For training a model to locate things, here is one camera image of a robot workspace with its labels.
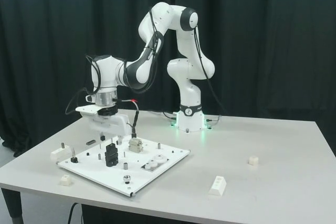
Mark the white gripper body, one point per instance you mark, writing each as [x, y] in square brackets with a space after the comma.
[110, 125]

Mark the metal square peg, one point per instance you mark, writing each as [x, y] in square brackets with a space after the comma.
[63, 146]

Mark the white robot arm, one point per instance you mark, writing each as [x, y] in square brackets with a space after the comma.
[189, 72]

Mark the thick metal round peg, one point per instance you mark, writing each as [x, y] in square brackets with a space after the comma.
[125, 166]

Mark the white peg holder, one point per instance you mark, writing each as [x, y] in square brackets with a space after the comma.
[59, 154]

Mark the grey waterproof plug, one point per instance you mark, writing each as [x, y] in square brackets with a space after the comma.
[135, 146]

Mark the black D-SUB plug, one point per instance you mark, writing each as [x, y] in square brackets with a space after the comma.
[111, 155]

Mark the white small gear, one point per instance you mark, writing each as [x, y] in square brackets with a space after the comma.
[147, 167]

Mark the white medium gear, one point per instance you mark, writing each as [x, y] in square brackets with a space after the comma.
[151, 163]

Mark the metal bolt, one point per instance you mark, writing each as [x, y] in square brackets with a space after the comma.
[127, 179]

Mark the white large gear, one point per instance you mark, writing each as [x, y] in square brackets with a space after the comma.
[159, 159]

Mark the white task board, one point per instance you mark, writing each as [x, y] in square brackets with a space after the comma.
[147, 179]

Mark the small white sloped holder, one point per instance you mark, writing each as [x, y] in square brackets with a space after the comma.
[65, 180]

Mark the long white holder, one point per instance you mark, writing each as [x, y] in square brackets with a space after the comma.
[216, 183]

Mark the black curtain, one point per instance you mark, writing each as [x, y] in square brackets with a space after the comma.
[39, 37]

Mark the dark table leg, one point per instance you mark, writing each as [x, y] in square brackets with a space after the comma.
[11, 205]

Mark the small white cube holder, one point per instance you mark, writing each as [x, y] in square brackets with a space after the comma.
[253, 161]

